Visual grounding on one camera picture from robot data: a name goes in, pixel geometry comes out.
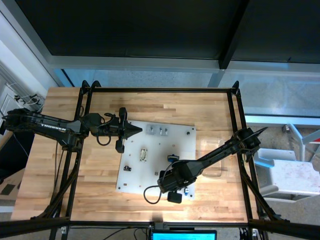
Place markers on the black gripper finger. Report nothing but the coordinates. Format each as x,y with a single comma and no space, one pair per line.
133,132
133,127

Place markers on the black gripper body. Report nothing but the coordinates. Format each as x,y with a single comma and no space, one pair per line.
172,185
121,130

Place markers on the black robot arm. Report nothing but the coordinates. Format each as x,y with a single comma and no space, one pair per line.
53,128
220,150

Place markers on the blue ethernet socket holder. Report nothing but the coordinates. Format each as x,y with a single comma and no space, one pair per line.
186,191

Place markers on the small metal pin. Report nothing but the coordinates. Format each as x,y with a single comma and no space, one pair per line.
151,129
165,131
160,130

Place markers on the aluminium block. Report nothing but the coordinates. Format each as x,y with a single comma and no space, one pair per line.
156,133

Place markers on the grey connector housing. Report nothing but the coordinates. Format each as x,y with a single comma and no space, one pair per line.
143,155

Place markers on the black clamp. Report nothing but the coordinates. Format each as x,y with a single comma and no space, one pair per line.
126,168

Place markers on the white board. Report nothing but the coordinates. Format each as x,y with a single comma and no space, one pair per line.
135,180

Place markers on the blue screen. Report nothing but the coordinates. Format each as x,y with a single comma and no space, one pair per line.
182,236

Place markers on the clear plastic tub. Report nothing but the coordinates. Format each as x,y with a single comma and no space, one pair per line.
210,145

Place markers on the black case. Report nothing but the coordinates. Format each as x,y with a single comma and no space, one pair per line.
12,155

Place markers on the brown cardboard box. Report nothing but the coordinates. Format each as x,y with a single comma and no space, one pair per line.
15,178

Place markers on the white plastic stool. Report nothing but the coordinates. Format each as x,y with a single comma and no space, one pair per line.
292,175

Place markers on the black low camera mount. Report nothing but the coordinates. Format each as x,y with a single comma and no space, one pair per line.
158,225

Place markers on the black table frame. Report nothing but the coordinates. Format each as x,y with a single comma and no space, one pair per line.
160,90

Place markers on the silver frame bracket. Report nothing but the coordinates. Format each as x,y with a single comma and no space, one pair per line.
254,232
63,230

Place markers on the black wall post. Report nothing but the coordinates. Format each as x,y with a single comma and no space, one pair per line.
232,37

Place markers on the white metal chair frame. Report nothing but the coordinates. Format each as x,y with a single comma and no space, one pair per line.
303,150

